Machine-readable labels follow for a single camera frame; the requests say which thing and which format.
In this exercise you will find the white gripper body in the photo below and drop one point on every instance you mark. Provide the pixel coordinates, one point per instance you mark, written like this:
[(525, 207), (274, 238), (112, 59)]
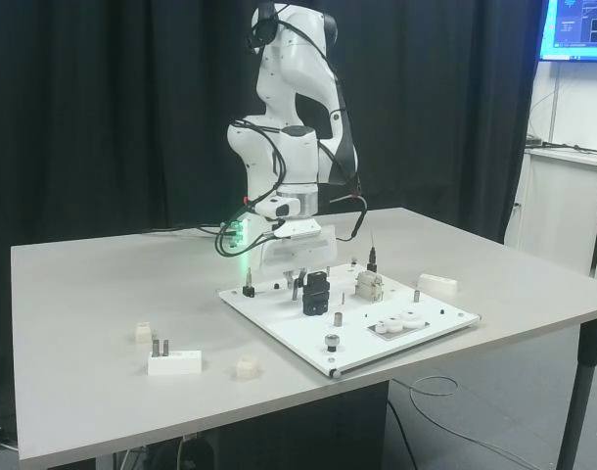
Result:
[(303, 252)]

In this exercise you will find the white holder with holes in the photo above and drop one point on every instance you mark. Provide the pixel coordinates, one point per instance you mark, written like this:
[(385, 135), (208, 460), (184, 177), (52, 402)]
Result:
[(438, 284)]

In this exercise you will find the small white cube holder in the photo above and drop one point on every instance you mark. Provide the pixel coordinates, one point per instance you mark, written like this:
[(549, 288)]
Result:
[(143, 333), (246, 368)]

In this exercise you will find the black table leg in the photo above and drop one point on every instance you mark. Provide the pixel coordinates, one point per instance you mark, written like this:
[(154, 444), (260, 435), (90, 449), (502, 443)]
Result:
[(580, 391)]

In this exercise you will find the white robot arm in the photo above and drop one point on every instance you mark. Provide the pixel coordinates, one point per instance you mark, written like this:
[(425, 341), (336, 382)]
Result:
[(289, 98)]

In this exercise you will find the white large gear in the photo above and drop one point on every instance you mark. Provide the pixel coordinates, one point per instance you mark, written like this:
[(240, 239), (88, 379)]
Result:
[(411, 319)]

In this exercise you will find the black D-SUB plug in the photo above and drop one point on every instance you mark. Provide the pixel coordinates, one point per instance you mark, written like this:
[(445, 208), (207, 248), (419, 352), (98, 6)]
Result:
[(315, 294)]

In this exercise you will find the white small gear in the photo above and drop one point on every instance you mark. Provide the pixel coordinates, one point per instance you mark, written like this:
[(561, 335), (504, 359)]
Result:
[(381, 329)]

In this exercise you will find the white peg holder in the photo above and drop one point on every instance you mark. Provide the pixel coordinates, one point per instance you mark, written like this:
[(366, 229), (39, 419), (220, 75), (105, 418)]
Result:
[(176, 364)]

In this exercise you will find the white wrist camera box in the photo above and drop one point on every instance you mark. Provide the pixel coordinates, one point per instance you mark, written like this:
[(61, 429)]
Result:
[(276, 205)]

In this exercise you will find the white cabinet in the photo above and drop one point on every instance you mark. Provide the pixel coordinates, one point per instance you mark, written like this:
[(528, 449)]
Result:
[(563, 210)]

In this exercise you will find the blue screen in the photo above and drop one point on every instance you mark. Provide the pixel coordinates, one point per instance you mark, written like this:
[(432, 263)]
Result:
[(580, 29)]

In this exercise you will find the black USB plug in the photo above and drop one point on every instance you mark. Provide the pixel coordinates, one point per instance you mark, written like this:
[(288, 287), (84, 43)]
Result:
[(372, 262)]

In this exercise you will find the white task board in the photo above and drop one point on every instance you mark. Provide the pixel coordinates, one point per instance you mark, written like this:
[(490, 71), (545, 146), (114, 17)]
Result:
[(289, 318)]

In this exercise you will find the white medium gear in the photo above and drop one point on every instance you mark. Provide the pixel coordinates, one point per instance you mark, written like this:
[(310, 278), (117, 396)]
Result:
[(392, 324)]

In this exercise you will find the grey waterproof plug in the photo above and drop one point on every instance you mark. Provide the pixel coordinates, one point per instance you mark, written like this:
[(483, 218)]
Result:
[(369, 286)]

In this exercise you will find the metal bolt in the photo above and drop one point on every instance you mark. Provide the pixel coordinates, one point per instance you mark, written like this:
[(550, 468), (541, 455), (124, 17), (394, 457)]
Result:
[(249, 279)]

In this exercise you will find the black curtain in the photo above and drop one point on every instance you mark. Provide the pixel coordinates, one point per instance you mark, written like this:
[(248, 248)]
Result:
[(59, 122)]

